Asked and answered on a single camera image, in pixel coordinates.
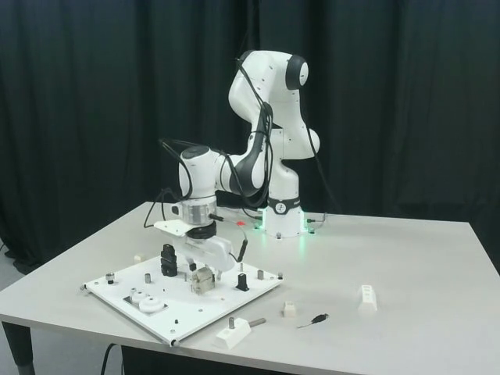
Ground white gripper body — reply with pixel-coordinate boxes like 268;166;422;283
174;233;238;271

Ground beige waterproof plug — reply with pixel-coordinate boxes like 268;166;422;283
190;267;216;300

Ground black D-SUB plug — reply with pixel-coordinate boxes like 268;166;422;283
159;242;179;279

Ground white task board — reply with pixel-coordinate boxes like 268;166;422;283
80;249;284;348

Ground flat white mounting plate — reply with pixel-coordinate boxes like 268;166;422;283
153;220;189;238

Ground white large gear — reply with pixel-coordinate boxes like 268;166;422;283
139;298;163;315

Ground white two-peg holder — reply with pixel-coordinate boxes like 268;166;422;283
212;318;252;349

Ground white three-hole holder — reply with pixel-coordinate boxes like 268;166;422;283
357;284;379;313

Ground black table leg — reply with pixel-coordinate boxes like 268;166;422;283
1;320;35;375

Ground black curtains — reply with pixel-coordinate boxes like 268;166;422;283
0;0;500;274

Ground silver wrist ring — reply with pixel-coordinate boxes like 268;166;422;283
177;197;218;227

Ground black camera cable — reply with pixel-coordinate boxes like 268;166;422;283
143;187;180;230

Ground black cable with grey plug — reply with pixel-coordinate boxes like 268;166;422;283
305;116;328;235

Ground black USB plug with cable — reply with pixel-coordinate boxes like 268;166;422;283
295;312;330;330

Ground black cable under table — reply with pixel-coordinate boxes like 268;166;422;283
102;342;123;375

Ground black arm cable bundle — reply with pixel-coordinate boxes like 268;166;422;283
158;58;277;208

